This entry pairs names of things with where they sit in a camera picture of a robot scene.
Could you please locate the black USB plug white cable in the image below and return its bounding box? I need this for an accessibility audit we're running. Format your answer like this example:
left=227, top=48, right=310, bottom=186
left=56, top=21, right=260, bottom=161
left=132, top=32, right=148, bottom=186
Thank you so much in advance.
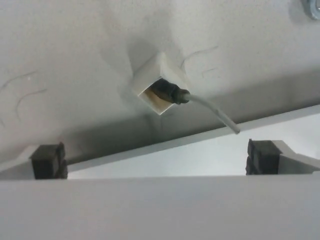
left=149, top=78, right=242, bottom=135

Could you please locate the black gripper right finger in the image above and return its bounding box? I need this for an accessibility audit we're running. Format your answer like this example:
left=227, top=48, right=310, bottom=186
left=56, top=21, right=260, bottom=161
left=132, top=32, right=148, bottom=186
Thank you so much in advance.
left=245, top=138, right=320, bottom=176

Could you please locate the white task board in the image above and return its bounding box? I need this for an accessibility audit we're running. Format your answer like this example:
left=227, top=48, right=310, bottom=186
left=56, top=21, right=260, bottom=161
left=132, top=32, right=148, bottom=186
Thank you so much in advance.
left=66, top=104, right=320, bottom=179

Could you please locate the small white plug holder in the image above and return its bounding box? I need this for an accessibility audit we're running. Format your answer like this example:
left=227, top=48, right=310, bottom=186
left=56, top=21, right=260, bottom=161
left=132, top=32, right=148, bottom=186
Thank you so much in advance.
left=131, top=51, right=190, bottom=117

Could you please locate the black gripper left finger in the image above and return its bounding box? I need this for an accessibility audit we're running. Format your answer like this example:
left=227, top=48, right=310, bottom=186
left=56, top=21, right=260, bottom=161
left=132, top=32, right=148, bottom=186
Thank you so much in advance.
left=0, top=141, right=69, bottom=181

